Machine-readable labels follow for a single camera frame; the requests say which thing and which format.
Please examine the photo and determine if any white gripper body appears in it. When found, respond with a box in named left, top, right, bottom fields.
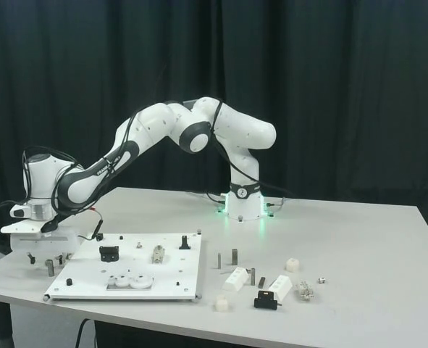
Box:
left=9, top=227, right=79, bottom=255

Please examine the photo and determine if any white large gear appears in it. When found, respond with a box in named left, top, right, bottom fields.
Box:
left=130, top=275, right=153, bottom=291

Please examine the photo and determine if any black D-SUB plug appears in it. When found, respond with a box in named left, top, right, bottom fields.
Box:
left=98, top=245, right=121, bottom=263
left=253, top=289, right=283, bottom=310

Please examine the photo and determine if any white task board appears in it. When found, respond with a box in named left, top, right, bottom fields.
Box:
left=43, top=231, right=204, bottom=302

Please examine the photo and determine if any white plastic block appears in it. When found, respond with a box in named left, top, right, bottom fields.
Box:
left=214, top=294, right=231, bottom=312

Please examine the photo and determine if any white peg holder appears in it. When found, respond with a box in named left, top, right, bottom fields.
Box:
left=221, top=267, right=253, bottom=292
left=267, top=274, right=293, bottom=302

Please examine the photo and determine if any black curtain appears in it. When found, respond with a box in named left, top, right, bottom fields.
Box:
left=0, top=0, right=428, bottom=254

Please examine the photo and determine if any thin black rod on wire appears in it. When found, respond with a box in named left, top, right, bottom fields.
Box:
left=76, top=205, right=104, bottom=242

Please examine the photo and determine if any thick black cable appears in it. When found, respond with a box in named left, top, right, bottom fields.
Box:
left=75, top=318, right=92, bottom=348

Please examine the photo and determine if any black base cable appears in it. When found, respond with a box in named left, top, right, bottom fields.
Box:
left=186, top=190, right=229, bottom=204

